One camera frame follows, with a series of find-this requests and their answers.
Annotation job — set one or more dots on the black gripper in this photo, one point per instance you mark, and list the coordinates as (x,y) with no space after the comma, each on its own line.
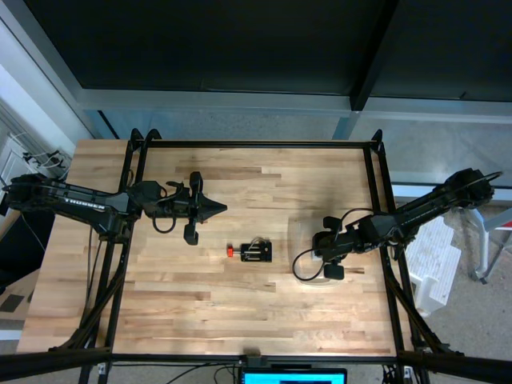
(182,204)
(332,244)

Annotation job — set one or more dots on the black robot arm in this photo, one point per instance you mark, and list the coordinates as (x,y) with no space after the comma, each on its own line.
(420,210)
(80,202)

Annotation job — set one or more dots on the clear plastic tub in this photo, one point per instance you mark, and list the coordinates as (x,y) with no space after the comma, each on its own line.
(300,236)

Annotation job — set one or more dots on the black clamp with red knob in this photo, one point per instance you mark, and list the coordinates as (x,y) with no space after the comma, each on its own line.
(258,254)

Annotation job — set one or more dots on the blue laptop screen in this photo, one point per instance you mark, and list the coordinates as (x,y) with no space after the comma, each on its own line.
(292,378)

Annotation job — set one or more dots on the grey metal stand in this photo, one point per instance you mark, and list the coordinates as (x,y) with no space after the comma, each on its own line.
(482,256)

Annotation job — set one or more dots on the red and white sign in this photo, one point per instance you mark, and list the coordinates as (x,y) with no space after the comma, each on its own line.
(506,228)

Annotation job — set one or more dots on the white power strip with plugs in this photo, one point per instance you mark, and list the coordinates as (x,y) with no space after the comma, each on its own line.
(40,159)

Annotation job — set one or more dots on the cardboard box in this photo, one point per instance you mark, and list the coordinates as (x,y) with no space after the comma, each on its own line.
(20,288)

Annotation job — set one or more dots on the black aluminium frame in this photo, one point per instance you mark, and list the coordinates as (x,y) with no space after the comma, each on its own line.
(48,360)

